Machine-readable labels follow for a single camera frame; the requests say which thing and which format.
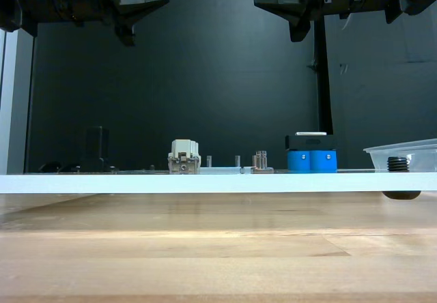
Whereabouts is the blue and black connector mount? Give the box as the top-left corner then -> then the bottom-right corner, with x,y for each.
285,131 -> 339,173

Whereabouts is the clear plastic tub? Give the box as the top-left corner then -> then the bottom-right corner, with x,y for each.
363,138 -> 437,173

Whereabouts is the black round board foot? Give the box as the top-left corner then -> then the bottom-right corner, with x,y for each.
381,191 -> 421,201

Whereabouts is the white task board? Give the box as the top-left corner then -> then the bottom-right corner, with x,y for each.
0,169 -> 437,194

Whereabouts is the aluminium block with pegs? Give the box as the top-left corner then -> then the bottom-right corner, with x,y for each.
199,155 -> 253,175

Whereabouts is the black threaded screw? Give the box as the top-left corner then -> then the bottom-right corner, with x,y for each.
386,156 -> 410,173

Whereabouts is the beige rectangular connector housing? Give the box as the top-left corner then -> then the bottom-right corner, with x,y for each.
167,139 -> 201,175

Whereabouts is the small black clamp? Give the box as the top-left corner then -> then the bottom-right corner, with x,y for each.
63,125 -> 112,173

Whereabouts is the small metal connector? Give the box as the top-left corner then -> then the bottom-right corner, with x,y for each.
251,149 -> 274,175

